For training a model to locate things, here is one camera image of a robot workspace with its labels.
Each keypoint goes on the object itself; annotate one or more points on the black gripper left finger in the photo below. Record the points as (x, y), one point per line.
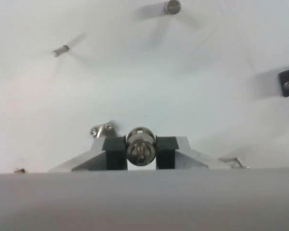
(114, 154)

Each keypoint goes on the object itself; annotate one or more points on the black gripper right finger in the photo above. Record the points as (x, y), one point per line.
(166, 154)

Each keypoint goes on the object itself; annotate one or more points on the metal BNC plug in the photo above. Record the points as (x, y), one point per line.
(141, 149)

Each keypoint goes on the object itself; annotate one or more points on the white task board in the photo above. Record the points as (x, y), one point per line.
(144, 72)

